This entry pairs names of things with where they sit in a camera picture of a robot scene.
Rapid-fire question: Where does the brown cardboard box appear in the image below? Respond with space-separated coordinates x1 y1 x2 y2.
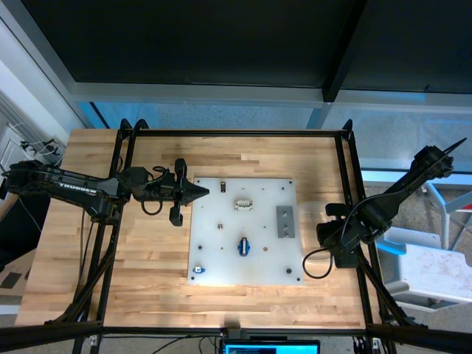
0 249 38 296

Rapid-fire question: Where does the black arm arched cable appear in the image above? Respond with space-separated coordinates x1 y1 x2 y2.
423 138 468 163

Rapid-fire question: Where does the white metal step stool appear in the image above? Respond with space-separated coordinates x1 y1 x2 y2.
379 180 472 313

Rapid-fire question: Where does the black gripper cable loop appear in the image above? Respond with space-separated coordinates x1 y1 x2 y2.
302 198 373 280

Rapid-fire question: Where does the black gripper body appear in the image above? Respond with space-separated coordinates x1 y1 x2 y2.
161 158 190 227
316 203 361 269

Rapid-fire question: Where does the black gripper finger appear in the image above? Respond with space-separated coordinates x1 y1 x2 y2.
183 191 211 206
183 178 211 193

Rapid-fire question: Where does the blue laptop screen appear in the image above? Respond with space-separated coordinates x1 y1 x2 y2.
220 339 321 354

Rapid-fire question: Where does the white task board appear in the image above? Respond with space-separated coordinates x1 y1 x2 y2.
187 177 305 285

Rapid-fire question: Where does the clear plastic tub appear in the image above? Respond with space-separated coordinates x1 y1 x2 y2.
297 201 335 265

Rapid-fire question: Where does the black aluminium frame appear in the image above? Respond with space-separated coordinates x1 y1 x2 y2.
0 117 472 354

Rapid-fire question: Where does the black table-edge camera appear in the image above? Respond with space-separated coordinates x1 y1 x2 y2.
223 319 247 339

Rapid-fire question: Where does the white cable bundle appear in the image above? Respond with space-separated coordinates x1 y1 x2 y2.
20 138 66 158

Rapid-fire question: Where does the grey block with holes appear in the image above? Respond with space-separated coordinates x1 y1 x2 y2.
275 205 296 240

